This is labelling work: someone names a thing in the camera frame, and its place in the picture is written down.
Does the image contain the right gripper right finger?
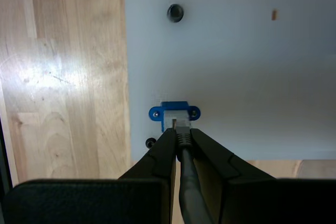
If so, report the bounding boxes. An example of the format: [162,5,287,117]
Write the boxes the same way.
[190,128,336,224]

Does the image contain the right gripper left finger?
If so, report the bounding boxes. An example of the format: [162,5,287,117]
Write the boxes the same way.
[4,128,177,224]

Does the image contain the RJ45 connector with grey cable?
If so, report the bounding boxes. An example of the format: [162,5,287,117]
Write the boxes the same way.
[172,119,220,224]

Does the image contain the clear plastic tub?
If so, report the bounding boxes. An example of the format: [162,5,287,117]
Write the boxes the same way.
[296,158,336,180]

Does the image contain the white task board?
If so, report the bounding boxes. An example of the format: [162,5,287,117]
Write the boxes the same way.
[122,0,336,162]

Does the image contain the black round screw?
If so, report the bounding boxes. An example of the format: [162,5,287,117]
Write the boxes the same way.
[166,3,185,23]

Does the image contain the black aluminium frame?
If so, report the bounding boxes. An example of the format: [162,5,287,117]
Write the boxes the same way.
[0,118,13,193]

